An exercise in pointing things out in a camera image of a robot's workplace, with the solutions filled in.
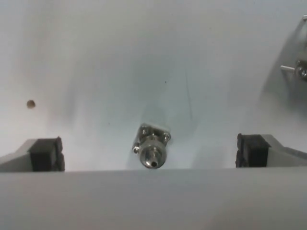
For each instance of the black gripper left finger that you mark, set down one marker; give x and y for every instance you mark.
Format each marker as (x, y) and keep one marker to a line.
(45, 155)

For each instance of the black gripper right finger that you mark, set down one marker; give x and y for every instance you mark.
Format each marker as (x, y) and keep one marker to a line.
(254, 153)

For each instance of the metal BNC plug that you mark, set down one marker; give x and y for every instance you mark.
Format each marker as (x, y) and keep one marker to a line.
(149, 155)

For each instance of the white task board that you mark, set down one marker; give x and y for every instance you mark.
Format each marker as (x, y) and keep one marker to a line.
(120, 72)

